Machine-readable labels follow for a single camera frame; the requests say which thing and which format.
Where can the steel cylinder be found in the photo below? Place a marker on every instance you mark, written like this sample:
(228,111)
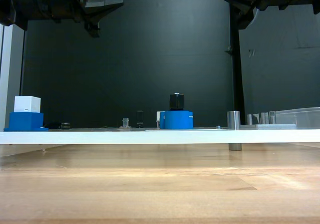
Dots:
(233,120)

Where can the white cube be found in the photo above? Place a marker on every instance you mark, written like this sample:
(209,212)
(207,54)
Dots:
(26,104)

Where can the black knob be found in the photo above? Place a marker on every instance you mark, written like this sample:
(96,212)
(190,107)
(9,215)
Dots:
(65,125)

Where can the clear plastic tub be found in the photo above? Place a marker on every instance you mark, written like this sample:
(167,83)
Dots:
(310,119)

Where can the grey slotted block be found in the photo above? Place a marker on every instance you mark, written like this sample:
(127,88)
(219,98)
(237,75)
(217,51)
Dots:
(270,126)

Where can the white board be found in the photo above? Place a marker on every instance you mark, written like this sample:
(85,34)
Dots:
(125,136)

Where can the black aluminium frame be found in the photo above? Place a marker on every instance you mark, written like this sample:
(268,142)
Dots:
(236,84)

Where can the grey aluminium window frame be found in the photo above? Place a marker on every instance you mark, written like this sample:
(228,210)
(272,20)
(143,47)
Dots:
(6,84)

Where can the blue flanged mount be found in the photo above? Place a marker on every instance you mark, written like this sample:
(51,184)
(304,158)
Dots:
(25,121)

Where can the blue round mount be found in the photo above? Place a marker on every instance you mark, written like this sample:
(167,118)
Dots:
(178,120)

